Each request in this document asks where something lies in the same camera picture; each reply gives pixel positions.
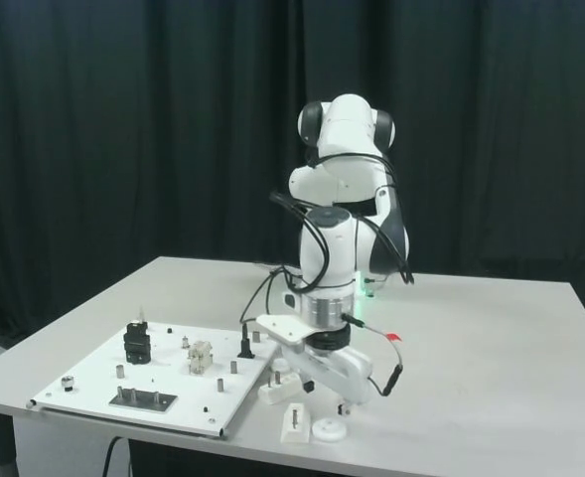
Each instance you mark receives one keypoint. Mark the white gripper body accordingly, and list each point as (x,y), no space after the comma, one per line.
(351,377)

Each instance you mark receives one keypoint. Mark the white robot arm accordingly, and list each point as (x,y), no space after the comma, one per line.
(341,124)

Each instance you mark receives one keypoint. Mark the white large gear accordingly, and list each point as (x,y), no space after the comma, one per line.
(328,431)

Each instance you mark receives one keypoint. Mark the white peg holder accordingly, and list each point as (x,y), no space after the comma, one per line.
(282,392)
(292,432)

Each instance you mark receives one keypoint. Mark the metal square peg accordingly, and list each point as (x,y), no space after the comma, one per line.
(296,416)

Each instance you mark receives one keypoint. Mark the beige metal connector block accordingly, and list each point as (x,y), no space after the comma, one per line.
(200,357)

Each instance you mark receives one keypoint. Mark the black D-SUB plug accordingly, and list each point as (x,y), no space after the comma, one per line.
(137,345)

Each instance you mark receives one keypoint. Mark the white task board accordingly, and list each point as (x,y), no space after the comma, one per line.
(98,417)

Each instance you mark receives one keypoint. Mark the black curtain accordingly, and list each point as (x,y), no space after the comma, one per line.
(123,124)

